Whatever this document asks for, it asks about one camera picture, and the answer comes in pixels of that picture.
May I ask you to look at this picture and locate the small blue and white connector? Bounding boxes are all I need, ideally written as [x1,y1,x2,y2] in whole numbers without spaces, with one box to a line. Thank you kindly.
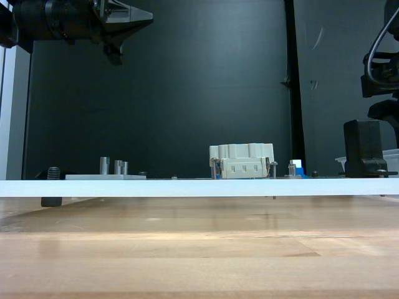
[289,159,305,179]

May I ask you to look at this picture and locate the clear plastic tub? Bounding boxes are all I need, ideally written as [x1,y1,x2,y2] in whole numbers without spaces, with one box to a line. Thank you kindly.
[334,148,399,175]

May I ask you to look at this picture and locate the black standoff screw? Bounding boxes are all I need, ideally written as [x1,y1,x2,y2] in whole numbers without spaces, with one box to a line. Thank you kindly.
[41,166,62,208]

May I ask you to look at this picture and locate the black wall post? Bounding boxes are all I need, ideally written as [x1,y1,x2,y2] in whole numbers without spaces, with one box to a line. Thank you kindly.
[284,0,305,179]

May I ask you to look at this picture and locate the black USB socket mount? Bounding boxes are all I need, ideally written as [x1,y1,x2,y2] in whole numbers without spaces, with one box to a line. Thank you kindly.
[338,119,399,179]

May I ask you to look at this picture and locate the beige multi-pin connector housing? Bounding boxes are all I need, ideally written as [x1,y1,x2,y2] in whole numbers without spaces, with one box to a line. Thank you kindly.
[209,143,279,181]

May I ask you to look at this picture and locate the white plastic taskboard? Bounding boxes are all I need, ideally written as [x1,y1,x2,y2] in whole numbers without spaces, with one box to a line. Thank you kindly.
[0,179,399,198]

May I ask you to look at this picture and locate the grey metal plate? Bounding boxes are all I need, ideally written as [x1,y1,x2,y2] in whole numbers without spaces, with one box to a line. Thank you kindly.
[65,173,147,181]

